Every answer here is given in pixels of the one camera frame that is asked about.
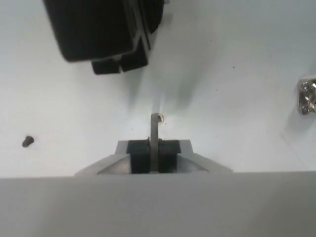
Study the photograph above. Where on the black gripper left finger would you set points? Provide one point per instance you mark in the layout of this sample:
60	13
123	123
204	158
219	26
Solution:
138	158

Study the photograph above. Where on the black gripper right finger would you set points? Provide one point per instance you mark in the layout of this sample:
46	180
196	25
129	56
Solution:
169	158

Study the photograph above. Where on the thin metal square peg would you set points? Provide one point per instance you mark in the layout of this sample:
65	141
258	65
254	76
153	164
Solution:
154	135

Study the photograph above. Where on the white task board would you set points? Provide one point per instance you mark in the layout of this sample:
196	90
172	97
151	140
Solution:
222	61

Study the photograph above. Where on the small black screw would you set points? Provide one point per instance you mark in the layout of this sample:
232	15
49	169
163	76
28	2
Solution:
27	141

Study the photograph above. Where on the metal BNC plug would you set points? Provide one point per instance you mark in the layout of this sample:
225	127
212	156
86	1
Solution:
312	96

